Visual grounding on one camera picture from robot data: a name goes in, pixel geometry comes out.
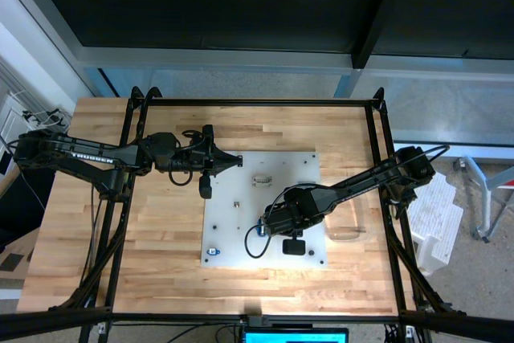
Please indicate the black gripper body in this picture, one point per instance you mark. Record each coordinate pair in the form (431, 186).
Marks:
(205, 188)
(293, 247)

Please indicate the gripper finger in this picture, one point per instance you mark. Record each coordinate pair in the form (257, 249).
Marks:
(225, 156)
(225, 166)

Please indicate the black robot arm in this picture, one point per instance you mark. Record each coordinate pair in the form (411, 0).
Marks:
(100, 155)
(361, 182)

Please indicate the steel rod in clamp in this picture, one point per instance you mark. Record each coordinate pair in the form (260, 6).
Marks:
(262, 231)

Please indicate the beige multi-pin connector housing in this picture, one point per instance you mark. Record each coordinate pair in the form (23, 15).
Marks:
(262, 181)

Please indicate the clear plastic tub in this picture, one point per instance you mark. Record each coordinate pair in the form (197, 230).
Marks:
(345, 235)

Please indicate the white task board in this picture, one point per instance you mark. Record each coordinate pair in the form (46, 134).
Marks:
(233, 246)

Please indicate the small blue clamp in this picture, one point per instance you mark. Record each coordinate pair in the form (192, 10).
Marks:
(208, 251)

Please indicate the blue laptop screen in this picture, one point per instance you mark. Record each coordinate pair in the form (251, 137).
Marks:
(293, 337)

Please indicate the white foam packing block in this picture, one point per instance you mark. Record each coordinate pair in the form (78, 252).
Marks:
(437, 214)

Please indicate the black equipment case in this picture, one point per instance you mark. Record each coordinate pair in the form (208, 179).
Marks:
(20, 206)

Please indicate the brown cardboard box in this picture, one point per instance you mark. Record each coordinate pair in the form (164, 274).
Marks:
(20, 240)

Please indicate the red panel wheeled stand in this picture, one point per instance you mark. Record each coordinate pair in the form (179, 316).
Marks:
(486, 206)

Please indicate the black aluminium frame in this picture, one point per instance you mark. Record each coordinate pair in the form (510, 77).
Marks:
(257, 102)

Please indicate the small black mount block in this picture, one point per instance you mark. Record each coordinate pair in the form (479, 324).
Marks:
(257, 321)

